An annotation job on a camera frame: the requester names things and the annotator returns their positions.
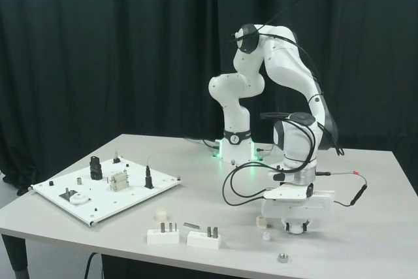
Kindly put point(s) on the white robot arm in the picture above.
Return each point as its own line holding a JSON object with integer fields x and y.
{"x": 287, "y": 73}

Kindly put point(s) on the white medium gear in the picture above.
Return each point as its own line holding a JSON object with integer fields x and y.
{"x": 296, "y": 228}

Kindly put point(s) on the dark table leg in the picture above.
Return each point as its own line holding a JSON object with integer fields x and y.
{"x": 14, "y": 256}

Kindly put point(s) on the white small gear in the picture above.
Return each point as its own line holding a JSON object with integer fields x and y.
{"x": 267, "y": 236}

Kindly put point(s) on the white holder with round pegs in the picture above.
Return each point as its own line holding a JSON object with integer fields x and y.
{"x": 162, "y": 237}

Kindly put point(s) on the thick metal round peg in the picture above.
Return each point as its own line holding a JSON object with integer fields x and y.
{"x": 162, "y": 227}

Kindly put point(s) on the small metal BNC plug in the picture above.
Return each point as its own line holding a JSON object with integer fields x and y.
{"x": 116, "y": 160}

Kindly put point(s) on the white task board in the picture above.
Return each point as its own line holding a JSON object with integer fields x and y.
{"x": 130, "y": 200}

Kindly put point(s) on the metal bolt nut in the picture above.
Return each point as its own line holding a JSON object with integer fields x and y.
{"x": 281, "y": 257}

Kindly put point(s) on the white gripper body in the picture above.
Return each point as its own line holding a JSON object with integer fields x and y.
{"x": 294, "y": 209}

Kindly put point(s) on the metal square peg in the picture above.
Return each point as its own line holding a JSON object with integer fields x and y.
{"x": 215, "y": 232}
{"x": 209, "y": 231}

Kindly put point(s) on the metal peg lying flat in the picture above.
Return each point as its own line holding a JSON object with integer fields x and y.
{"x": 191, "y": 225}

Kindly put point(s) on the white large gear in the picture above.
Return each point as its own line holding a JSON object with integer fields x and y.
{"x": 78, "y": 199}

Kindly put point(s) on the cream small holder block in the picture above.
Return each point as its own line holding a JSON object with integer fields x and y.
{"x": 261, "y": 222}
{"x": 161, "y": 215}

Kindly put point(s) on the black curtain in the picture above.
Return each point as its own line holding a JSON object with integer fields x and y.
{"x": 98, "y": 47}

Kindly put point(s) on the black D-SUB plug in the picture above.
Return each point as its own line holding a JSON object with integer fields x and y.
{"x": 94, "y": 168}

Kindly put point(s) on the white holder with square pegs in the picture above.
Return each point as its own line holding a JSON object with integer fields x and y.
{"x": 204, "y": 240}

